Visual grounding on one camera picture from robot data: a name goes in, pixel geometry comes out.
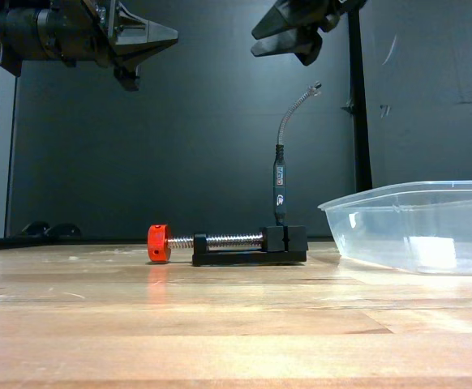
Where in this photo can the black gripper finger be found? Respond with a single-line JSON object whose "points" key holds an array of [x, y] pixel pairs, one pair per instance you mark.
{"points": [[138, 36], [280, 42], [278, 20]]}

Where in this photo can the black USB-C socket adapter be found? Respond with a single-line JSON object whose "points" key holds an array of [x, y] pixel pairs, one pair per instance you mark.
{"points": [[280, 206]]}

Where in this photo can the black vise with red knob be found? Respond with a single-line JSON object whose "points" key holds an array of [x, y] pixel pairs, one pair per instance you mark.
{"points": [[240, 247]]}

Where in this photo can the clear plastic tub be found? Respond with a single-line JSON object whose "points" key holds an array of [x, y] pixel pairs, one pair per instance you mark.
{"points": [[382, 243]]}

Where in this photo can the small white block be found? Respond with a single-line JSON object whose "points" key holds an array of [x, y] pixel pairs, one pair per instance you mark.
{"points": [[432, 252]]}

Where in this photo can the black backdrop post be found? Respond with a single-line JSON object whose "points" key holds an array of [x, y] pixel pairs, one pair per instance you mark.
{"points": [[361, 142]]}

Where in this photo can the black curved frame bracket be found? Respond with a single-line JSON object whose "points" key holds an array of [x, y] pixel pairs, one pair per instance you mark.
{"points": [[65, 229], [36, 228]]}

